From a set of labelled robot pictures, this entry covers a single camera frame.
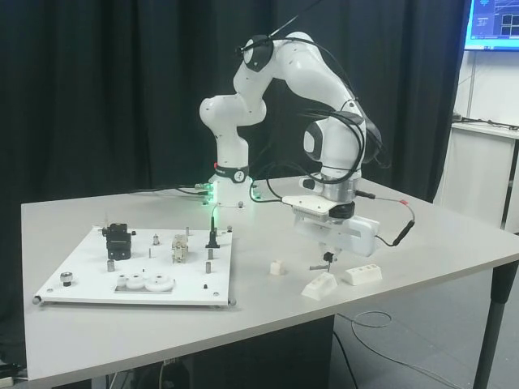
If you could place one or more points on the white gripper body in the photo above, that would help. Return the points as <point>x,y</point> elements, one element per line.
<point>361,237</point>

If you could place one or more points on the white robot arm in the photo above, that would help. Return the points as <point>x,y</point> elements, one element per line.
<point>292,61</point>

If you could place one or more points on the metal square peg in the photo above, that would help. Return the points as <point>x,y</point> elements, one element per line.
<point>316,267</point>

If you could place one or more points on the white peg holder with holes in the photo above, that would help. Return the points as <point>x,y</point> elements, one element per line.
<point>318,288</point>
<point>363,275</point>

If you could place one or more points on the small white cube holder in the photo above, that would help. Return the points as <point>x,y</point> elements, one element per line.
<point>277,268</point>

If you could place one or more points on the small white box dark window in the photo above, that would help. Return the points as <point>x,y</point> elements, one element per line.
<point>309,183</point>

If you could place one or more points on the black box under table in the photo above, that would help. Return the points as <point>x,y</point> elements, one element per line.
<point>263,356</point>

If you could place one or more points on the white cabinet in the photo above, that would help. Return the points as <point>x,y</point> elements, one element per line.
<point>478,174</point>

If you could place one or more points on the black table leg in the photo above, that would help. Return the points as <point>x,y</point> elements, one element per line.
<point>492,316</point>

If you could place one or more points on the white large gear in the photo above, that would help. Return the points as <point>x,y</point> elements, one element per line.
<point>159,283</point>

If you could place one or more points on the white medium gear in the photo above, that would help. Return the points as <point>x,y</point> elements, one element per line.
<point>135,281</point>

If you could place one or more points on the white small gear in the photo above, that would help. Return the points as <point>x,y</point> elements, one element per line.
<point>121,280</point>

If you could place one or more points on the black D-SUB plug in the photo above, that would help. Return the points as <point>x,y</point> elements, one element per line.
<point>117,245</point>

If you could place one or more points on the white task board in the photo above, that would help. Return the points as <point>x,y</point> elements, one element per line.
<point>81,291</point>

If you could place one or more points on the blue screen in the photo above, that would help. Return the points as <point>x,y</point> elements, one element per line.
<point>492,24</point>

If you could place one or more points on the metal knurled bolt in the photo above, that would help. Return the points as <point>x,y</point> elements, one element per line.
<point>65,279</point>

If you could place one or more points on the black curtain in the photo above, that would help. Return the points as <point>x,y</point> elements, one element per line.
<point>101,101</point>

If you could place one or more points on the white wrist camera mount plate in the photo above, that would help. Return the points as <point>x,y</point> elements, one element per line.
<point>308,203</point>

